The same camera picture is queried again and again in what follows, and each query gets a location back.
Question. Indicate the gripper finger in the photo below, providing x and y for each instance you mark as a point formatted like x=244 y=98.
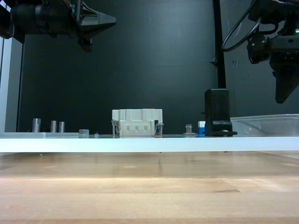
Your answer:
x=275 y=79
x=100 y=28
x=106 y=19
x=287 y=79

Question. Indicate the black USB hub socket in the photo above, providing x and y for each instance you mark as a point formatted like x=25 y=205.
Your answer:
x=217 y=109

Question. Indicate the blue and white connector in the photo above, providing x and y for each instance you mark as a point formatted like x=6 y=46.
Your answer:
x=201 y=126

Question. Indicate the beige connector housing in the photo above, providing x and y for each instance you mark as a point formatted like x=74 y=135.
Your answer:
x=137 y=116

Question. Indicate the clear plastic tub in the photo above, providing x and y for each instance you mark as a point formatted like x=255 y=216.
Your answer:
x=275 y=123

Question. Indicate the clear plastic standoff screw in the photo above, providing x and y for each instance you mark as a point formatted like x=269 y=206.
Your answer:
x=188 y=131

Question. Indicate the small silver metal cube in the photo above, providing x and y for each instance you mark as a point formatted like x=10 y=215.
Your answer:
x=84 y=133

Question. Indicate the notched silver metal peg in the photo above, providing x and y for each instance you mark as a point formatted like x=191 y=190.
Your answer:
x=36 y=126

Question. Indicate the white board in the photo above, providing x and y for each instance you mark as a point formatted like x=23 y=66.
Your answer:
x=149 y=144

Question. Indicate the black frame post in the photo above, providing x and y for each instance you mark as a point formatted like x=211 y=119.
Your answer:
x=219 y=70

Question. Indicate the grey metal post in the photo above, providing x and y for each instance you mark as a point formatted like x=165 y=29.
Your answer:
x=11 y=93

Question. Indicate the aluminium base plate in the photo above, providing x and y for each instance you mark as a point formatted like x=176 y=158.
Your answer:
x=25 y=135

